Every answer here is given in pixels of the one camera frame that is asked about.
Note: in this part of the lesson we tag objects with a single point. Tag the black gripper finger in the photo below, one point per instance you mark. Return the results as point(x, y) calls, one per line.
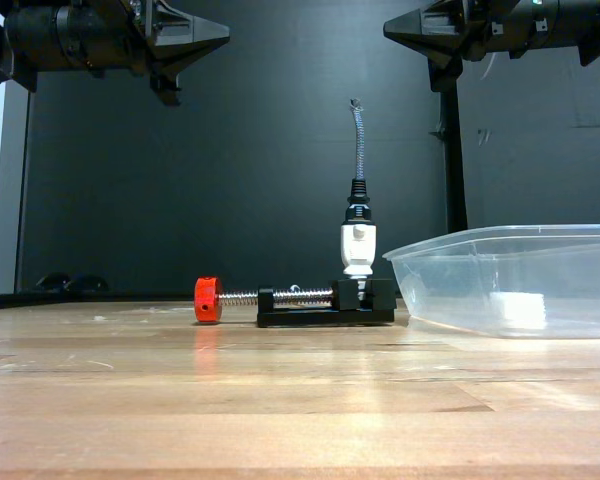
point(442, 49)
point(430, 25)
point(200, 32)
point(180, 57)

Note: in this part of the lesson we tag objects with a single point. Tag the white power receptacle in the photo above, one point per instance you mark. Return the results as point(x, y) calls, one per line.
point(358, 250)

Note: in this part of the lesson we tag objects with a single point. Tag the clear plastic tub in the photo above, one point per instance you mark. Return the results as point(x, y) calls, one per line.
point(455, 300)

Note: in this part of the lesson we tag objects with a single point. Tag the small white connector block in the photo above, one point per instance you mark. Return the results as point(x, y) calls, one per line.
point(517, 310)

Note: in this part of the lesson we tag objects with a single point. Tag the black clamp with red knob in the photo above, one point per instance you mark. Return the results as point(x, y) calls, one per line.
point(325, 317)

